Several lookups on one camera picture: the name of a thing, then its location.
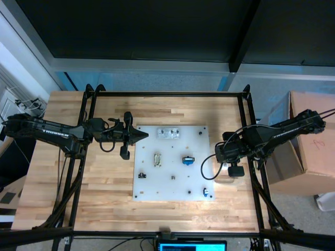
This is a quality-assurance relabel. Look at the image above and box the white task board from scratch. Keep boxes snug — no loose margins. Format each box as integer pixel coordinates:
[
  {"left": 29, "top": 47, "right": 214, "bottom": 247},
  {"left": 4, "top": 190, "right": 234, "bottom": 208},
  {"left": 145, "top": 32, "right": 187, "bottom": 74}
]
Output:
[{"left": 132, "top": 125, "right": 216, "bottom": 202}]

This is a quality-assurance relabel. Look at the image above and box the blue screen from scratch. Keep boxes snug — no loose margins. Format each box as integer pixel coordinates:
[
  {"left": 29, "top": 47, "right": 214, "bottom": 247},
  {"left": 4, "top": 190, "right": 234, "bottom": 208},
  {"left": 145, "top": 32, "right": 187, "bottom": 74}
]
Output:
[{"left": 156, "top": 240, "right": 228, "bottom": 251}]

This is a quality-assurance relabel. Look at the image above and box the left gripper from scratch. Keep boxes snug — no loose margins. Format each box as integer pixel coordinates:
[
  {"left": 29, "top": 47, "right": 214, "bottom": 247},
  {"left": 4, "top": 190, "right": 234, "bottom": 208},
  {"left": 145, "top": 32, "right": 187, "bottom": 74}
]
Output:
[{"left": 104, "top": 111, "right": 149, "bottom": 161}]

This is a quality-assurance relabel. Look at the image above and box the clear block with steel pegs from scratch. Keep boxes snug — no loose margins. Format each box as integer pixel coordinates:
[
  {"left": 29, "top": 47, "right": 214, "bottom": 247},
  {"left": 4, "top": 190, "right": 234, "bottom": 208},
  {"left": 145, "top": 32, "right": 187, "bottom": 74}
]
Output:
[{"left": 157, "top": 127, "right": 182, "bottom": 140}]

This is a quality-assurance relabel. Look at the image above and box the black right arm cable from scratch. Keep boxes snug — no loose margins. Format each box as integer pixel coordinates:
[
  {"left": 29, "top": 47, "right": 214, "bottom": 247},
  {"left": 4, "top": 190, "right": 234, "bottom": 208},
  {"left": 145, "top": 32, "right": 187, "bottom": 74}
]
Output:
[{"left": 200, "top": 153, "right": 231, "bottom": 181}]

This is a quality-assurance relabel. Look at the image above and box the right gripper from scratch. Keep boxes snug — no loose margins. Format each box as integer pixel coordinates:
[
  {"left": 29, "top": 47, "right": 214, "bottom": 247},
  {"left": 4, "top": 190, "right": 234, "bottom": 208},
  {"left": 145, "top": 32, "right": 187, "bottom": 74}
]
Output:
[{"left": 214, "top": 140, "right": 246, "bottom": 179}]

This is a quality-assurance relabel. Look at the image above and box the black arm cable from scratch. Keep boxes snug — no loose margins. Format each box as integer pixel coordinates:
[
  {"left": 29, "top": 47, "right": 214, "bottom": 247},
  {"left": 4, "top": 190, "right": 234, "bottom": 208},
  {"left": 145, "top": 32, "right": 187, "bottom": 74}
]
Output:
[
  {"left": 200, "top": 153, "right": 231, "bottom": 181},
  {"left": 99, "top": 140, "right": 116, "bottom": 153}
]

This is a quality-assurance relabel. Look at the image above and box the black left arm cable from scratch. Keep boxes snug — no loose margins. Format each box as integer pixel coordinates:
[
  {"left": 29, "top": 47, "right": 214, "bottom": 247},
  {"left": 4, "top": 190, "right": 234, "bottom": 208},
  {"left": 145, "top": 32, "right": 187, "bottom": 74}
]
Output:
[{"left": 99, "top": 140, "right": 116, "bottom": 153}]

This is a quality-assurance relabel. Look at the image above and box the black frame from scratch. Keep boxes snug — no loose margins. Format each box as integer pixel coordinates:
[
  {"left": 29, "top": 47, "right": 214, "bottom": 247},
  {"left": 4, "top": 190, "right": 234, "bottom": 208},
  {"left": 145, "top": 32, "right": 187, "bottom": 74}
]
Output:
[{"left": 0, "top": 83, "right": 335, "bottom": 251}]

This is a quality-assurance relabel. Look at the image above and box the clear plastic container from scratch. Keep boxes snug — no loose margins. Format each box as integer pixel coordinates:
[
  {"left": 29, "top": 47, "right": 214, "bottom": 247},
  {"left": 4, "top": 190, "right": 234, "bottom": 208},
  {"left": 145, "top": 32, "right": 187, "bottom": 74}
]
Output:
[{"left": 212, "top": 156, "right": 249, "bottom": 185}]

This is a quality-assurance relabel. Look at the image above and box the cardboard box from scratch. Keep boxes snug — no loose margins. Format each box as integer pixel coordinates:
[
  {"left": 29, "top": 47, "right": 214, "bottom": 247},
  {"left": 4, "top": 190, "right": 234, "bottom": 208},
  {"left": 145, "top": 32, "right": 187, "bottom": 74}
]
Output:
[{"left": 258, "top": 90, "right": 335, "bottom": 197}]

